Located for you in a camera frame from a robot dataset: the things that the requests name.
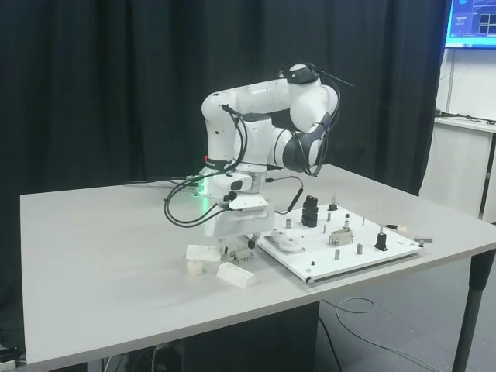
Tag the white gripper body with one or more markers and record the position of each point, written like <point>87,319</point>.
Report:
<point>240,224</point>

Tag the white large gear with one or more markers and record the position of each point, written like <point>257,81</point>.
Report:
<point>289,246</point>

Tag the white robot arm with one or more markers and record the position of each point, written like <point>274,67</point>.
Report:
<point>252,97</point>

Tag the white medium gear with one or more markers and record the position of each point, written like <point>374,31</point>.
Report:
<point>277,236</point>

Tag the metal connector block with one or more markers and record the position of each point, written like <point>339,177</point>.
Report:
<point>241,257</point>

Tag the flat white holder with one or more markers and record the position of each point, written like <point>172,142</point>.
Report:
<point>201,252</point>

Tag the long white holder block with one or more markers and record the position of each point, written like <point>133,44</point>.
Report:
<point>236,276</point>

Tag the small white holder block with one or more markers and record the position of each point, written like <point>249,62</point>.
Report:
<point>194,268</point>

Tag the black D-SUB plug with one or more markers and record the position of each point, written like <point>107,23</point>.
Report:
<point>310,211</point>

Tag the black waterproof plug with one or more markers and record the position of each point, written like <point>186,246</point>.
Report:
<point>332,205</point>

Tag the metal BNC plug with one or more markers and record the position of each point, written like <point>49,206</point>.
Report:
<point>346,224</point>

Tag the white task board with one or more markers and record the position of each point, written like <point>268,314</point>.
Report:
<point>348,259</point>

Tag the black plug on board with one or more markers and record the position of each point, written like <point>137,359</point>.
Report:
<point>381,242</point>

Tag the white holder with black plug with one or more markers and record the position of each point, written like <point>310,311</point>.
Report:
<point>401,229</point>

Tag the metal bolt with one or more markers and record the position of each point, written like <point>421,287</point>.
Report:
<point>422,240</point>

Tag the black curtain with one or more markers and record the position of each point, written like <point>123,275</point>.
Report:
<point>116,97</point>

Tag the white cabinet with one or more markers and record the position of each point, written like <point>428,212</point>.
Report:
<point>457,166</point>

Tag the dark table leg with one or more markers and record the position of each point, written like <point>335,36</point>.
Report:
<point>470,310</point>

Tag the blue screen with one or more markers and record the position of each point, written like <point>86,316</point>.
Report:
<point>470,23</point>

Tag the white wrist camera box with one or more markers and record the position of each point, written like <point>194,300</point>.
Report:
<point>234,183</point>

